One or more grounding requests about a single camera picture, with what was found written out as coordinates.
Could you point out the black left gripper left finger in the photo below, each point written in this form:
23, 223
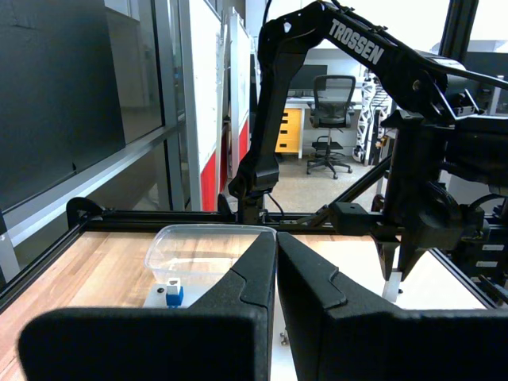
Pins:
158, 341

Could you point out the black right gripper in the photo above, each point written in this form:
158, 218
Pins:
412, 170

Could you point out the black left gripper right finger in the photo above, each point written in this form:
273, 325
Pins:
377, 345

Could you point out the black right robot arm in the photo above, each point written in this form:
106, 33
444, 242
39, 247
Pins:
278, 99

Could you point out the small blue holder white plug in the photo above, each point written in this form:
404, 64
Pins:
174, 297

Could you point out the white task board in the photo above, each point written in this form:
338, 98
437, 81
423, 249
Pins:
282, 365

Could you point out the clear plastic tub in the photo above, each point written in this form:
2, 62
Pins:
178, 246

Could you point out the white lattice figure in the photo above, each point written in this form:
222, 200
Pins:
363, 131

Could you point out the black mesh office chair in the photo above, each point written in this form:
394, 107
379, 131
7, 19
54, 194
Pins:
333, 115

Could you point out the yellow drawer cabinet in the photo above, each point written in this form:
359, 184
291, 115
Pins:
293, 135

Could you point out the black computer monitor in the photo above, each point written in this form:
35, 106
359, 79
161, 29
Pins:
311, 77

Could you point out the black aluminium table frame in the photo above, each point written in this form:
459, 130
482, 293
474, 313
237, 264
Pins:
158, 218

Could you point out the grey glass wall frame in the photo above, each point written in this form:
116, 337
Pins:
119, 160

